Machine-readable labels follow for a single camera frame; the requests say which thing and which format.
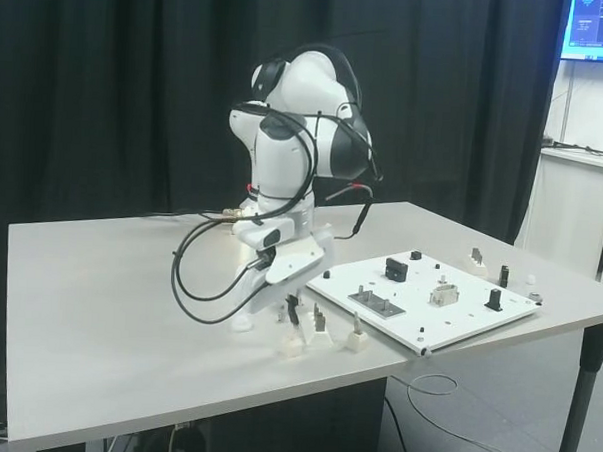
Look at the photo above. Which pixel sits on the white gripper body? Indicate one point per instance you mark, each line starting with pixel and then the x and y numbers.
pixel 322 242

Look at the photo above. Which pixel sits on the white single peg holder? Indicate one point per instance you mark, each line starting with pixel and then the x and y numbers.
pixel 355 342

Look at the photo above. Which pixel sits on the black under-table cabinet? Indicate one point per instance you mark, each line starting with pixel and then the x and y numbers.
pixel 223 423

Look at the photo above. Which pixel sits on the black USB plug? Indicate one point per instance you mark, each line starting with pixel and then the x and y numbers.
pixel 292 316

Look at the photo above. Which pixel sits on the metal bolt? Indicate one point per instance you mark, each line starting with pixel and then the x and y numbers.
pixel 441 281

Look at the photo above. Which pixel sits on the metal BNC plug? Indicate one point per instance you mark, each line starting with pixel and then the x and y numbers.
pixel 280 315

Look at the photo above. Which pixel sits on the white cabinet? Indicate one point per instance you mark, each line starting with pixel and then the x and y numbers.
pixel 567 212

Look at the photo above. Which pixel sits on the small white plug holder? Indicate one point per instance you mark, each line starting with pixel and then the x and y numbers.
pixel 288 345

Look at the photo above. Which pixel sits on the black curtains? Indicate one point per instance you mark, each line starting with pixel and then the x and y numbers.
pixel 111 102

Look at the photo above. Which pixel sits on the white small gear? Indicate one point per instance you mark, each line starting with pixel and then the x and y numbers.
pixel 530 280

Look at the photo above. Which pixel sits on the metal hex nut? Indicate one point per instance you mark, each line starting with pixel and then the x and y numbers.
pixel 535 296

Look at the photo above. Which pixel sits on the white task board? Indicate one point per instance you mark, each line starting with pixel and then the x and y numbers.
pixel 418 301

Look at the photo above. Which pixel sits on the black D-SUB plug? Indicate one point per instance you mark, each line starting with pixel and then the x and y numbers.
pixel 504 276

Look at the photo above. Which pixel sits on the thick metal round peg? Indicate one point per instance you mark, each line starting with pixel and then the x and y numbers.
pixel 317 318

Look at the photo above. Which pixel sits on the blue screen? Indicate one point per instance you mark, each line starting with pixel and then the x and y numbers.
pixel 598 29

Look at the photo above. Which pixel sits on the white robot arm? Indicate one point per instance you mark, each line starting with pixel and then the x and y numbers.
pixel 279 160

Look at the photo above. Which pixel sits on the white round peg holder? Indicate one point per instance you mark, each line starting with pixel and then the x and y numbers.
pixel 317 337

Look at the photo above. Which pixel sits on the metal square peg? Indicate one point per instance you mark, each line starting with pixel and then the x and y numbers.
pixel 479 254
pixel 472 254

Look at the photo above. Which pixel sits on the thin black rod red tag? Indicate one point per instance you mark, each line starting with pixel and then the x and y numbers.
pixel 362 221

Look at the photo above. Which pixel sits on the dark grey table leg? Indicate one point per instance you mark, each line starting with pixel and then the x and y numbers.
pixel 587 378

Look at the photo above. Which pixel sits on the white square peg holder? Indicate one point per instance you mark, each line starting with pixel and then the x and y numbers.
pixel 476 268

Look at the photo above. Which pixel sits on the thin metal round peg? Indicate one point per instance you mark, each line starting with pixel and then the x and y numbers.
pixel 357 322

